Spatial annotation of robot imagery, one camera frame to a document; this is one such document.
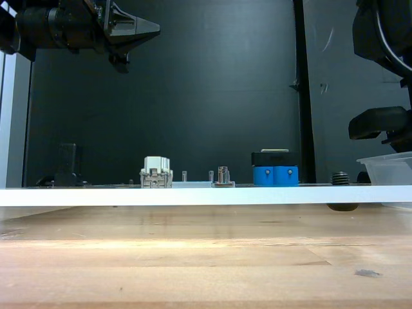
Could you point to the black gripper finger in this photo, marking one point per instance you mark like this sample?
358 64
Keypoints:
146 25
135 40

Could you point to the clear plastic tub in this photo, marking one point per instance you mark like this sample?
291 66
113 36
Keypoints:
392 170

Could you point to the black rounded knob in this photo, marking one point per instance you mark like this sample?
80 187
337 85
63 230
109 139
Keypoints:
363 178

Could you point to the black M12 threaded bolt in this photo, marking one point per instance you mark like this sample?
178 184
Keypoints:
341 178

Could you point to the blue block with black top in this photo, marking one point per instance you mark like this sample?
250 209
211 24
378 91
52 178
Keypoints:
275 175

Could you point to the grey connector housing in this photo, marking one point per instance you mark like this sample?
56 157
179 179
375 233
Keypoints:
156 167

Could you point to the small black clamp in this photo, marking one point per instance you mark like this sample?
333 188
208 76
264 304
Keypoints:
67 161

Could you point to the silver plate with posts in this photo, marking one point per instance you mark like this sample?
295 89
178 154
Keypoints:
191 184

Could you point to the white task board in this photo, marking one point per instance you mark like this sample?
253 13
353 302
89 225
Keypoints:
161 196

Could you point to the small metal connector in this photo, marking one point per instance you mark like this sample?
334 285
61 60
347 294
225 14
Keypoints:
222 177

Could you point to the black vertical post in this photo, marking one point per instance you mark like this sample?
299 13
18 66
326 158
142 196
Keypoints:
304 96

